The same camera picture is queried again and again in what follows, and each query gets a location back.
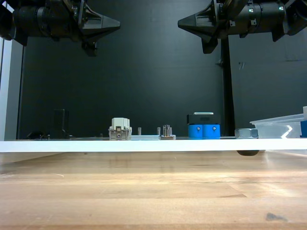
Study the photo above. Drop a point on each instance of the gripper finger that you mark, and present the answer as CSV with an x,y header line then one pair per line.
x,y
206,35
100,24
197,24
92,35

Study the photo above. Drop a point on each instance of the silver hex nut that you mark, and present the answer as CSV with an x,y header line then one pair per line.
x,y
246,133

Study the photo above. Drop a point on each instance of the black plug connector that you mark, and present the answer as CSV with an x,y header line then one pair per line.
x,y
58,123

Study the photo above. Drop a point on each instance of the beige connector housing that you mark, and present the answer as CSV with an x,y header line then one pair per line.
x,y
119,129

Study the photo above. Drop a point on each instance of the small silver screw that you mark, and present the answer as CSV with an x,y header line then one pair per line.
x,y
158,131
139,131
170,130

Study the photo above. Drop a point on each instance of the small silver clamp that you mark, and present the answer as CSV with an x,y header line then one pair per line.
x,y
166,133

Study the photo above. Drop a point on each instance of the clear plastic tub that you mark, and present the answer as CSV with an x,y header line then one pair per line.
x,y
271,129

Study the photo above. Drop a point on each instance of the white board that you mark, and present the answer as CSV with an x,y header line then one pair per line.
x,y
153,146

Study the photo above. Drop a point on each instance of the black threaded bolt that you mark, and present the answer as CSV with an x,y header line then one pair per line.
x,y
247,153

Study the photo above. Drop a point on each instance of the blue white small connector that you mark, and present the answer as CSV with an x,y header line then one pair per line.
x,y
304,129

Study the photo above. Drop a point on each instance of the black vertical post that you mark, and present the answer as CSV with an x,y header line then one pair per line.
x,y
227,95

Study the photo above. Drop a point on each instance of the blue black connector mount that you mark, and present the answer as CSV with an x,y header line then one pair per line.
x,y
204,131

